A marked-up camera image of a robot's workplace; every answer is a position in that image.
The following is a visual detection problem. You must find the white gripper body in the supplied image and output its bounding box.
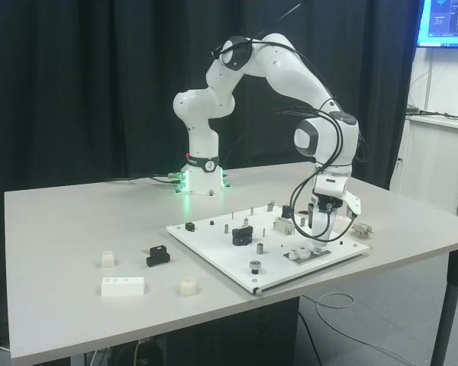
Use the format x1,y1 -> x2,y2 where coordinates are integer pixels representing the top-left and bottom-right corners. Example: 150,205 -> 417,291
308,204 -> 336,247

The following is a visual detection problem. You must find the beige multi-pin connector block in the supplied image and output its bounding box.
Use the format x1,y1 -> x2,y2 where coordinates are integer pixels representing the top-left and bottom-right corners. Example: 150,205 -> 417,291
351,222 -> 376,239

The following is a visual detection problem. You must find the black D-SUB plug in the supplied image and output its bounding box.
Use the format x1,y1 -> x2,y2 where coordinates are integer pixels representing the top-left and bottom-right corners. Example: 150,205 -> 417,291
231,226 -> 255,247

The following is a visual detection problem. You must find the white task board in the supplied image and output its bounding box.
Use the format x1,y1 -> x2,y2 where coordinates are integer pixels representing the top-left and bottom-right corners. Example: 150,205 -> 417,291
164,207 -> 370,295

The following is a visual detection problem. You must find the black table leg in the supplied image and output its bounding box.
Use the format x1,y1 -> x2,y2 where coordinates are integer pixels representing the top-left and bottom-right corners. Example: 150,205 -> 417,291
430,247 -> 458,366

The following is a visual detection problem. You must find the black plug holder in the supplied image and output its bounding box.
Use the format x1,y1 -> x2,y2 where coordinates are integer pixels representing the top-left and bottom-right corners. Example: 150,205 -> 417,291
144,246 -> 172,267

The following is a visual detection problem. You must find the long white holder block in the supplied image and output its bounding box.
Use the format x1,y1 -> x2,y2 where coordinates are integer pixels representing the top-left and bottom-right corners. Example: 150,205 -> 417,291
100,275 -> 145,297

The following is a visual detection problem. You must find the blue screen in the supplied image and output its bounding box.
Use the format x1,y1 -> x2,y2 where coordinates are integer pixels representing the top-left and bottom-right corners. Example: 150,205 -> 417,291
417,0 -> 458,49

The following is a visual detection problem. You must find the black curtain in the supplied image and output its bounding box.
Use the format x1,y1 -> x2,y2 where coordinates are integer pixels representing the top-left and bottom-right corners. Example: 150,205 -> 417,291
0,0 -> 424,191

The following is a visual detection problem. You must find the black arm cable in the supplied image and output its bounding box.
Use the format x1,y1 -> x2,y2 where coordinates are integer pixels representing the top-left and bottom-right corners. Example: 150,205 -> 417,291
280,108 -> 347,245

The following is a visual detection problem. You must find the beige connector block with bracket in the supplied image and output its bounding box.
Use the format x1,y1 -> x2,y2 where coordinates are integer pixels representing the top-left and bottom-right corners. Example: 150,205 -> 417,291
273,216 -> 295,236

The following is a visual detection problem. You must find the grey floor cable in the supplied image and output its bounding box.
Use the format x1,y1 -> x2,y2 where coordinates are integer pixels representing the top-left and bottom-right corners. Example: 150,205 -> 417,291
300,292 -> 438,366

